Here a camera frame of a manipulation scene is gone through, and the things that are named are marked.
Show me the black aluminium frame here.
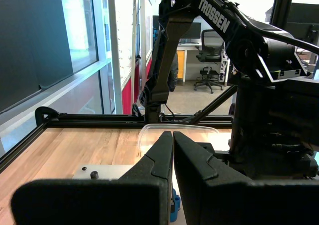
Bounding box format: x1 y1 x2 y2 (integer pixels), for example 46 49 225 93
0 0 295 174

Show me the clear plastic tub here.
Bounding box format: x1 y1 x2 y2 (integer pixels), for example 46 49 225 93
137 124 220 158

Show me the black mesh office chair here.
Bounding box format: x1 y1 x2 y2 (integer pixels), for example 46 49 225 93
196 29 225 63

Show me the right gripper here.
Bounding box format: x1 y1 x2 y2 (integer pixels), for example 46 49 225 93
215 131 313 179

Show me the black monitor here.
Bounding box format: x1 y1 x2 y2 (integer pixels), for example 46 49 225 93
286 2 319 36
180 22 202 40

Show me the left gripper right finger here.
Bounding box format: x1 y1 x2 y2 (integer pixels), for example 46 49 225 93
173 131 319 225

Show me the white desk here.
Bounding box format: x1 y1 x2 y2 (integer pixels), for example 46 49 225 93
177 42 226 82

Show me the white plastic board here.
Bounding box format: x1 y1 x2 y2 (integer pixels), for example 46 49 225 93
72 142 234 225

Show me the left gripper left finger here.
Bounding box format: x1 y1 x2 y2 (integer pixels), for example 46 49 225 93
10 131 174 225

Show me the black wheeled stool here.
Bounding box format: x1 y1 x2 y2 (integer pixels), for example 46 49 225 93
194 66 224 94

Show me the blue connector block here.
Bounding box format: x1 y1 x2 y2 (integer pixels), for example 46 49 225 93
170 188 182 223

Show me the yellow cabinet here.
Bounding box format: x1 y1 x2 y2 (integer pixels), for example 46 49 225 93
177 50 186 79

